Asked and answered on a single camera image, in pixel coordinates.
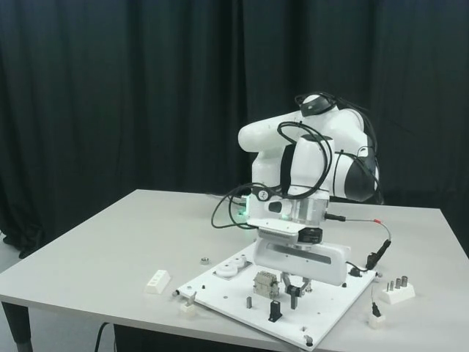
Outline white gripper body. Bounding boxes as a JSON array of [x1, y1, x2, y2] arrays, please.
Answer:
[[254, 237, 352, 287]]

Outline white holder with square holes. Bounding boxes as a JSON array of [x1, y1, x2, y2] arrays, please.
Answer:
[[143, 269, 171, 295]]

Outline beige waterproof plug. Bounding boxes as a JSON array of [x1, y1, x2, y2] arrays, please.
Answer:
[[251, 271, 281, 296]]

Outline white task board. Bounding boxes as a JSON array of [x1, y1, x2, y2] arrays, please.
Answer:
[[171, 243, 381, 348]]

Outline white large gear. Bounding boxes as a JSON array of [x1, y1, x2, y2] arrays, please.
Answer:
[[215, 264, 239, 282]]

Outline black USB plug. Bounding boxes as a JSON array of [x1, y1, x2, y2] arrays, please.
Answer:
[[370, 285, 383, 318]]

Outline white holder with round holes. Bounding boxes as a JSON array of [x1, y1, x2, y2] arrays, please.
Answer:
[[379, 282, 417, 305]]

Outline black curtains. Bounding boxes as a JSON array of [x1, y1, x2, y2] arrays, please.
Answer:
[[0, 0, 469, 260]]

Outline black table leg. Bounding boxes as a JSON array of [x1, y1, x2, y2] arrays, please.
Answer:
[[0, 301, 31, 352]]

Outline thin black rod on wire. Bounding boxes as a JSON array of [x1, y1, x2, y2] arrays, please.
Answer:
[[327, 213, 394, 271]]

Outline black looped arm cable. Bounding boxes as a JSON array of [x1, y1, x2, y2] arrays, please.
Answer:
[[210, 186, 283, 231]]

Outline black cable over arm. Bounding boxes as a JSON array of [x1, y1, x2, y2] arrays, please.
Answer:
[[277, 120, 336, 201]]

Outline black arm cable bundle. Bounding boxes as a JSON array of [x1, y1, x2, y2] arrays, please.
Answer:
[[318, 93, 385, 205]]

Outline black cable under table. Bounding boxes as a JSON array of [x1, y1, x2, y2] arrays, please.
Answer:
[[95, 321, 115, 352]]

